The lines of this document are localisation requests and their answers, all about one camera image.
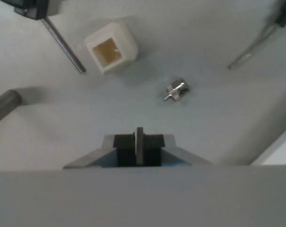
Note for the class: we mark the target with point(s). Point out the metal square peg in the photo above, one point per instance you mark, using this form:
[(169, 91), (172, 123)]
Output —
[(140, 146)]

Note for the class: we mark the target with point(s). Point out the metal BNC plug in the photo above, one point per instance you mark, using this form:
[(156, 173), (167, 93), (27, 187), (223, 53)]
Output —
[(178, 87)]

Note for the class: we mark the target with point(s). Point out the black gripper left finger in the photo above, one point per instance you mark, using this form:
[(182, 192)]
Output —
[(126, 151)]

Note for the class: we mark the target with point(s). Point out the small white square-hole holder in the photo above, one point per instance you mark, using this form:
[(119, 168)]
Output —
[(123, 37)]

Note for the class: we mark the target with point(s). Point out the thin metal rod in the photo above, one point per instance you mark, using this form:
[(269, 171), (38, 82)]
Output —
[(62, 44), (249, 50)]

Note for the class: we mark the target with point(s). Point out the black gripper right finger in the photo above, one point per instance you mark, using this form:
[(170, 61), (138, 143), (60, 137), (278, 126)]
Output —
[(153, 151)]

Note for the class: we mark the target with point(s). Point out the white task board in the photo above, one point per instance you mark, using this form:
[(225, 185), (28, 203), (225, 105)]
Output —
[(282, 153)]

